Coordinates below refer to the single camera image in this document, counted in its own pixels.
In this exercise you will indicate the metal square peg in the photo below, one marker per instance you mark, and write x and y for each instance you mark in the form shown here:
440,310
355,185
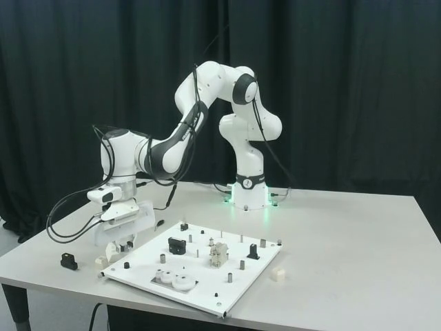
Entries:
263,243

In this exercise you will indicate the beige connector block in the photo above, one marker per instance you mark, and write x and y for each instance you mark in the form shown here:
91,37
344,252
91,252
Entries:
218,255

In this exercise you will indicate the small black plug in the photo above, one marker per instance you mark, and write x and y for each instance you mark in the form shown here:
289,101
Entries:
253,251

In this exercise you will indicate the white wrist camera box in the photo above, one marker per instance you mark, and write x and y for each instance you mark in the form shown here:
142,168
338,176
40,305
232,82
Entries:
96,196

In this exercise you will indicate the white small gear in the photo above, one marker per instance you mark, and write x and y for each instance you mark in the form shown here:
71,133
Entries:
158,274

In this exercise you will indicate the black curtain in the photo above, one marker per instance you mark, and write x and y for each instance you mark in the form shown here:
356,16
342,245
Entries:
69,69

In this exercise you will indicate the dark table leg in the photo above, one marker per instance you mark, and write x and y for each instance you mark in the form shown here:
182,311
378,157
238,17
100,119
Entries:
17,310

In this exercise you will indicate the white medium gear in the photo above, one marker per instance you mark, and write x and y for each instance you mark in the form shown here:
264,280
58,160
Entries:
166,278

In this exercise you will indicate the metal BNC plug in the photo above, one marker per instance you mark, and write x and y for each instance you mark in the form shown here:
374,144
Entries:
212,241

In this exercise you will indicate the black D-SUB plug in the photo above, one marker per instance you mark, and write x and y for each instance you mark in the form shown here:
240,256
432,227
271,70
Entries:
69,262

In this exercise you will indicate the small white holder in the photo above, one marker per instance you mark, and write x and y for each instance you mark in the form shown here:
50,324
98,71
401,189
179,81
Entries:
101,263
278,275

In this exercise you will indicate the small black connector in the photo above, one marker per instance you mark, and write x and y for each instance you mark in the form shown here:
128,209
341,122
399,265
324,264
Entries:
159,225

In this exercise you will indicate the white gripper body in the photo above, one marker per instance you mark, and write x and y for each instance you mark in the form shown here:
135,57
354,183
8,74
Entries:
120,234

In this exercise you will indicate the white task board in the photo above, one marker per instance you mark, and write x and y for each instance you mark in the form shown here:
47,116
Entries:
203,296

